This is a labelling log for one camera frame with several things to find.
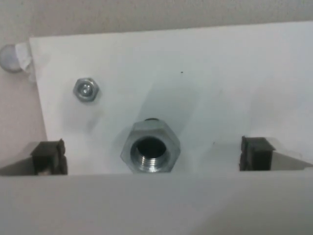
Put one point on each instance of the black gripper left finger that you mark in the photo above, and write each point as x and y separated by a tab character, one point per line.
49	156

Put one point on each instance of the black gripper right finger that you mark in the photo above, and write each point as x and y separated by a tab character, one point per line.
256	154

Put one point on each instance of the metal hex bolt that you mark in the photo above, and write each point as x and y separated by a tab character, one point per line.
151	137

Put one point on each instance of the small board mounting nut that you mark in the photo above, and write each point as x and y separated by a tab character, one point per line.
86	90

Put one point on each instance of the white task board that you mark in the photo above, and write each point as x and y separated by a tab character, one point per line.
195	73

